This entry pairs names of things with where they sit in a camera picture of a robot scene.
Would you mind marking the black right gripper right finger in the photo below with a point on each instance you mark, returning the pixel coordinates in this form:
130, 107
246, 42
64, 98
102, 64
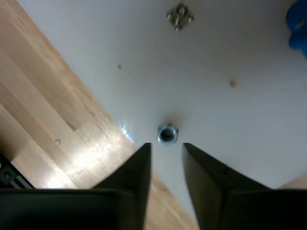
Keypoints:
239, 210

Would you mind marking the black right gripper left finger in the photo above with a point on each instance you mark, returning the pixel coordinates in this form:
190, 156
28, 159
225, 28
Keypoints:
108, 208

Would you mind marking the silver M12 hex nut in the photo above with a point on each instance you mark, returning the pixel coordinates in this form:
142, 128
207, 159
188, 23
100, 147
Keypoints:
177, 135

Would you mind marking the white plastic task board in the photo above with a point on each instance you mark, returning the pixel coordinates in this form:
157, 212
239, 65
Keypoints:
216, 107

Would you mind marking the blue socket holder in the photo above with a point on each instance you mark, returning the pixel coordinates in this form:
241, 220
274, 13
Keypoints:
297, 24

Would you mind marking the small metal connector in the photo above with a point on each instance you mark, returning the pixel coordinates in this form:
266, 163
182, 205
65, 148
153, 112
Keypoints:
180, 18

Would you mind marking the black aluminium frame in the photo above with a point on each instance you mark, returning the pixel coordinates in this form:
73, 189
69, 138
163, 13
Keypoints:
12, 177

